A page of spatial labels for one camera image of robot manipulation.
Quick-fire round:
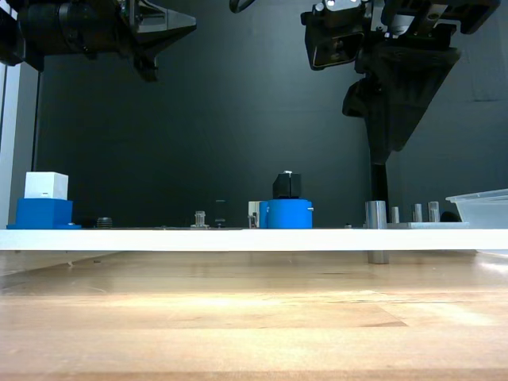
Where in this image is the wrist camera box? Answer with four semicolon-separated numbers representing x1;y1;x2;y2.
300;0;367;71

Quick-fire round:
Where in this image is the silver multi-pin connector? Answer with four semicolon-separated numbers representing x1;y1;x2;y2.
248;201;263;230

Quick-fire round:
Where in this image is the steel cylinder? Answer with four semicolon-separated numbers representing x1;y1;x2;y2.
364;201;389;265

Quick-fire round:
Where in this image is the blue round mount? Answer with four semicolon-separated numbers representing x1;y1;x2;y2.
261;198;314;230

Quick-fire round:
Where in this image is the black plug with silver top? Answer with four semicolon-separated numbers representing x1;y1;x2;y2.
272;169;302;199

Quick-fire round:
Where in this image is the clear plastic tub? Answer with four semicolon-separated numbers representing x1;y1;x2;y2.
444;189;508;255

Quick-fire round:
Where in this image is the white cube block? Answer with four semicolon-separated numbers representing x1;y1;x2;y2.
24;171;69;201

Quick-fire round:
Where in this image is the white taskboard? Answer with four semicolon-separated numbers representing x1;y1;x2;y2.
0;225;508;253

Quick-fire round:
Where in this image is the blue square mount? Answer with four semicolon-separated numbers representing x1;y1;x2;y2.
6;198;83;230

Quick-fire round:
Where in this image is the small metal connector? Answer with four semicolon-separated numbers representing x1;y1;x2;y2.
190;210;210;230

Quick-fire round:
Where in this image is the grey peg block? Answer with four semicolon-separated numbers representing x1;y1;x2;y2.
387;221;471;230

